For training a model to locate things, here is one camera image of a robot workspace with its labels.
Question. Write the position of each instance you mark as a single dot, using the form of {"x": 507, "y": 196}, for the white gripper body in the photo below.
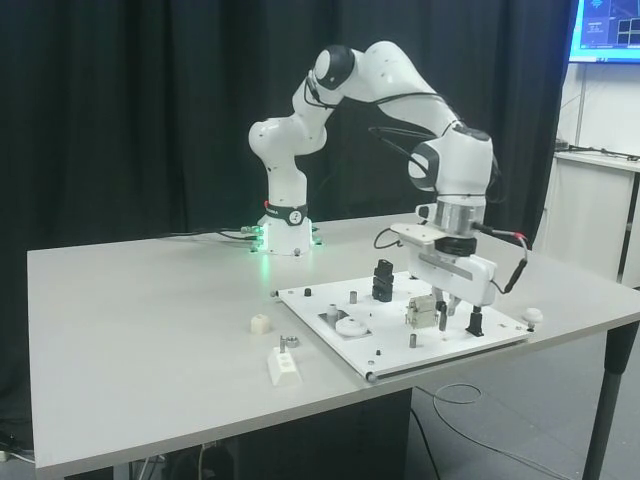
{"x": 465, "y": 277}

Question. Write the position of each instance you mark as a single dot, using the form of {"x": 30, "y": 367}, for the metal square peg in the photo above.
{"x": 442, "y": 321}

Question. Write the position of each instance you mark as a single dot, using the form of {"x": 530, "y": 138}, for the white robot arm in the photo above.
{"x": 385, "y": 75}

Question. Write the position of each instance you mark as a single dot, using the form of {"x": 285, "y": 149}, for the white peg holder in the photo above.
{"x": 285, "y": 371}

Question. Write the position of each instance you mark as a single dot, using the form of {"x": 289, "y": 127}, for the metal connector block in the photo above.
{"x": 419, "y": 312}

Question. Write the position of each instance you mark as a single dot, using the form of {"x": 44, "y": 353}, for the black D-SUB plug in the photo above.
{"x": 383, "y": 282}

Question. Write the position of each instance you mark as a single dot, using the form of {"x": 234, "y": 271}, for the white task board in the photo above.
{"x": 390, "y": 345}

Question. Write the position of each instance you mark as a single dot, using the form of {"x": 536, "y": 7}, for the white medium gear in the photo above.
{"x": 533, "y": 315}

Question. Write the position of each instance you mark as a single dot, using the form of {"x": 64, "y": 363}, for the white large gear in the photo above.
{"x": 351, "y": 328}

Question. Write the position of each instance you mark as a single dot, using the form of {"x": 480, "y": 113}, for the white small gear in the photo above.
{"x": 332, "y": 310}

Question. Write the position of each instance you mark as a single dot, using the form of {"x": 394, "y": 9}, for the white cabinet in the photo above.
{"x": 595, "y": 215}

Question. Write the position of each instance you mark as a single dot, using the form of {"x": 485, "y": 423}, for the black table leg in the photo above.
{"x": 610, "y": 400}

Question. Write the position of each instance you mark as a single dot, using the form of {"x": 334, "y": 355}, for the blue screen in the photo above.
{"x": 607, "y": 30}

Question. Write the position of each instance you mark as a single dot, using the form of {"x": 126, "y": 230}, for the black curtains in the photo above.
{"x": 150, "y": 115}

